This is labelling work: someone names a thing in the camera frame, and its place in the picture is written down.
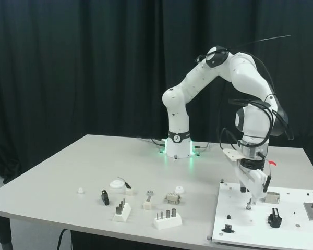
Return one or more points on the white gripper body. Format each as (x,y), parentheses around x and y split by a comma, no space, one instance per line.
(255,182)

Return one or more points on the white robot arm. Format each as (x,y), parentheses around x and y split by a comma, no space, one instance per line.
(245,70)

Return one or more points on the grey waterproof plug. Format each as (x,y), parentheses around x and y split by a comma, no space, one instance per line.
(171,197)

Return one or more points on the thin black rod red tag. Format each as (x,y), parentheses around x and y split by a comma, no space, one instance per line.
(267,182)

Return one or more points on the flat white mounting plate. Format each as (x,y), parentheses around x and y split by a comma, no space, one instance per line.
(233,155)

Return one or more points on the black D-SUB plug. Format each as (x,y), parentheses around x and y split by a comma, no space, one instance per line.
(274,219)

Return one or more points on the white task board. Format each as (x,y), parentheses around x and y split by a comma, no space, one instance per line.
(258,229)

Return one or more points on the white medium gear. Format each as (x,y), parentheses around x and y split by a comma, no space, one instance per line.
(179,189)

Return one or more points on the large metal round peg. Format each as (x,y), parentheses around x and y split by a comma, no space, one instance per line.
(174,212)

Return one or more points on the medium metal round peg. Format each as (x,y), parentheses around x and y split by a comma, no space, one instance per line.
(168,213)

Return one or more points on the white round peg holder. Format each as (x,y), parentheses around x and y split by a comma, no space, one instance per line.
(168,222)

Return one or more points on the metal bolt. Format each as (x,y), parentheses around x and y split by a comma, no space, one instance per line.
(149,195)

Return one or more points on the white bolt holder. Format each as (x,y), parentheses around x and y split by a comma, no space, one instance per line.
(147,205)

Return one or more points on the small white plug holder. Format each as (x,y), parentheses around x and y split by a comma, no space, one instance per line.
(129,191)

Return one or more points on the medium metal square peg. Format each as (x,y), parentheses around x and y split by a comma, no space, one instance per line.
(121,206)

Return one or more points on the white square peg holder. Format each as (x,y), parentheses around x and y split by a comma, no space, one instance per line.
(121,215)

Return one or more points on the large metal square peg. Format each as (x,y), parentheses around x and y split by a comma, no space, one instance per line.
(118,210)

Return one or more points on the white large gear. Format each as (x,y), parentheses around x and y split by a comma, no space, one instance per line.
(116,185)

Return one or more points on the black USB plug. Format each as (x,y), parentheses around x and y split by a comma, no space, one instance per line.
(104,197)

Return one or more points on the white small gear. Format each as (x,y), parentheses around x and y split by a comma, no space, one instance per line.
(80,190)

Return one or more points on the black curtain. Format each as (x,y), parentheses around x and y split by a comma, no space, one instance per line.
(67,65)

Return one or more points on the black table leg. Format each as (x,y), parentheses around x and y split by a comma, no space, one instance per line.
(0,231)

